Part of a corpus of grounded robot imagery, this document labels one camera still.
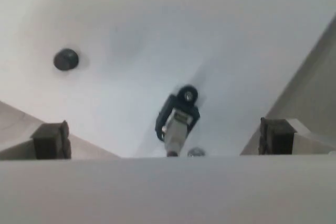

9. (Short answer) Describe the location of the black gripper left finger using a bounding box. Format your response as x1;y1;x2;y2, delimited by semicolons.
0;120;72;161

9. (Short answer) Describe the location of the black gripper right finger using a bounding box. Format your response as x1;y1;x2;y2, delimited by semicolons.
259;116;336;156

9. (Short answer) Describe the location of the black round screw knob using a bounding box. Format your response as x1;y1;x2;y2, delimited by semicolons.
53;48;80;72

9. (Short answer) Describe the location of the white task board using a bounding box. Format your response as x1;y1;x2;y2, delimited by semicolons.
0;0;336;158

